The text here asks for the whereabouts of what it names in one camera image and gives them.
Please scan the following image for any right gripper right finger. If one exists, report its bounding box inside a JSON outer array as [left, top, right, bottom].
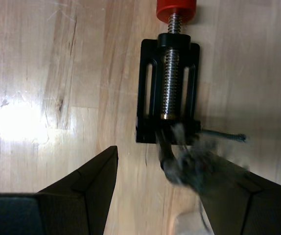
[[198, 152, 281, 235]]

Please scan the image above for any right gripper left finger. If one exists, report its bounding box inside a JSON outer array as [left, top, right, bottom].
[[0, 145, 119, 235]]

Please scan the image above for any black clamp with red knob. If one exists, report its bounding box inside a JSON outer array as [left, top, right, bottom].
[[135, 0, 202, 145]]

